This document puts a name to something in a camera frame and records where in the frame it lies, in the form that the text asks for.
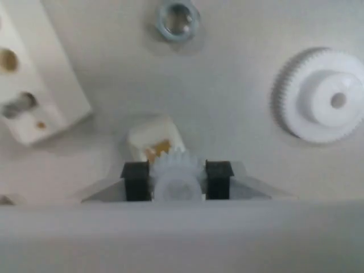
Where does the white small gear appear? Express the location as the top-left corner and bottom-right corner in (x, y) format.
(148, 148), (203, 201)

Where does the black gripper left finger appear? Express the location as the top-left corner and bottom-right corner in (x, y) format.
(81, 160), (152, 203)

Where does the white peg holder with holes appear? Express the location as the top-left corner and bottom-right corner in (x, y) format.
(0, 0), (94, 148)

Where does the cream small gear holder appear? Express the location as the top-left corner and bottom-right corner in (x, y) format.
(124, 113), (188, 169)

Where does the metal round peg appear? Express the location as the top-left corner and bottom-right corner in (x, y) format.
(1, 90), (39, 119)

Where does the white large gear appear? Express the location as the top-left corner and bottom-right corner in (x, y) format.
(270, 46), (364, 143)

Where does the metal hex nut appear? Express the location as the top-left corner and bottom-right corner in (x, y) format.
(155, 1), (201, 44)

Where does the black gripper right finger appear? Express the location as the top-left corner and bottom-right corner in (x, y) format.
(204, 160), (298, 201)

